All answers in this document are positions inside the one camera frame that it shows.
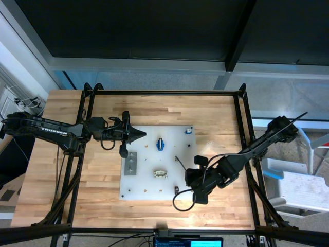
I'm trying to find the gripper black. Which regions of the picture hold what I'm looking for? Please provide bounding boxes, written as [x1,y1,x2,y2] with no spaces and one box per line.
[185,155,222,205]
[113,111,147,158]

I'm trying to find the black USB connector with cable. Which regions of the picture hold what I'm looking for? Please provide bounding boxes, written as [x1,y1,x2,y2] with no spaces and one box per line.
[172,158,196,213]

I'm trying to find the large blue clamp holder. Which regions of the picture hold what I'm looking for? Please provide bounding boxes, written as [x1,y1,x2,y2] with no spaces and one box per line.
[155,137,167,153]

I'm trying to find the grey metal plate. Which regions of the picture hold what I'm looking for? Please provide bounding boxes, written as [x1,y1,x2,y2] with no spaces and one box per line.
[123,151,138,177]

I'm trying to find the white board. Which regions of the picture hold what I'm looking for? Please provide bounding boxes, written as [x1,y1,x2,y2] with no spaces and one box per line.
[118,125,197,201]

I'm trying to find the screen with blue edge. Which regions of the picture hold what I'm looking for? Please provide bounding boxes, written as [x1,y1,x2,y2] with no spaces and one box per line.
[153,237,224,247]

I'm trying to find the white step stool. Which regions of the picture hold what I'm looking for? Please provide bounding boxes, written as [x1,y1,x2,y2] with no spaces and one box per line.
[261,125,329,220]

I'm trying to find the black overhead beam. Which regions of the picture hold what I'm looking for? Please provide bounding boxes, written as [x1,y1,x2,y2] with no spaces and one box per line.
[225,0,258,72]

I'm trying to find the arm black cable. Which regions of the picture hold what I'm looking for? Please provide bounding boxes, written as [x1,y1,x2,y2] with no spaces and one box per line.
[205,153,244,171]
[99,116,121,151]

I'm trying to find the black table frame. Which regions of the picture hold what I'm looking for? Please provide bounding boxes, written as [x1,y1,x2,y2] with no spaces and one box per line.
[0,82,329,247]

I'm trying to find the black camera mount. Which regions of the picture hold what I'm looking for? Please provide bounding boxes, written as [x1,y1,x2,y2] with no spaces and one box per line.
[156,222,170,238]

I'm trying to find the silver backdrop frame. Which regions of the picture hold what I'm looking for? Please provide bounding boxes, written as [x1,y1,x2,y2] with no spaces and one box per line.
[0,0,329,91]

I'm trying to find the white and black room cables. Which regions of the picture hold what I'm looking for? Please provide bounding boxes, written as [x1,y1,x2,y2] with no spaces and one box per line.
[13,96,44,110]

